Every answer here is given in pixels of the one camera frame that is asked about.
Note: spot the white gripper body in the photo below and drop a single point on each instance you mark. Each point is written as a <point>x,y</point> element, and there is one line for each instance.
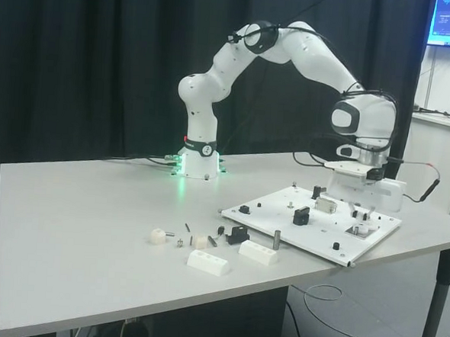
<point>389,194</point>

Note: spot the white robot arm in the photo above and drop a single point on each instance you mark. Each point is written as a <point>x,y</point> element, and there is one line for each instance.
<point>235,62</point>

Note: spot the white large gear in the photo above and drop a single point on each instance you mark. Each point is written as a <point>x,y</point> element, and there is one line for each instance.
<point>374,226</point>

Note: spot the white medium gear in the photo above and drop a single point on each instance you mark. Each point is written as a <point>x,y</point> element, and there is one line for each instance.
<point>362,230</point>

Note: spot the black plug on board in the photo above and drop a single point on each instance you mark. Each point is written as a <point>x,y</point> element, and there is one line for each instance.
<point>301,215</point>

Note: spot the white cabinet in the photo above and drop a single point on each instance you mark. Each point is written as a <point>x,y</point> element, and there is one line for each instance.
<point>435,166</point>

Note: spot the white task board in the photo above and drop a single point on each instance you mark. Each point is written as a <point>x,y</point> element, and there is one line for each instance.
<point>279,221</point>

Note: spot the metal round peg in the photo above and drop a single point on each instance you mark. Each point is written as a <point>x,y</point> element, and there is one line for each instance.
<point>276,239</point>

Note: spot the white peg holder block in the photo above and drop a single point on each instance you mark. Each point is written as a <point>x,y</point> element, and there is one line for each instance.
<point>258,252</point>
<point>207,263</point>

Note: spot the grey table leg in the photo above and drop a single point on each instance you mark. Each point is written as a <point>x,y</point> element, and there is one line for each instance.
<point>436,303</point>

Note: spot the dark metal peg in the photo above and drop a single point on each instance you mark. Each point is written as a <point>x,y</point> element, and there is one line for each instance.
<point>212,241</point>

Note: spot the small metal bolt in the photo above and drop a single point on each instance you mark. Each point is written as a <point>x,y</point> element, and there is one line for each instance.
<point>180,243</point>

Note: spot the small metal peg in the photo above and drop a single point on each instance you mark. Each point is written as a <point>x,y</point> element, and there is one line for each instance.
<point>170,234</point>

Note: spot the black curtains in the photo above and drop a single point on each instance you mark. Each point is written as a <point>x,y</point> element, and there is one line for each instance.
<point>82,72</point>

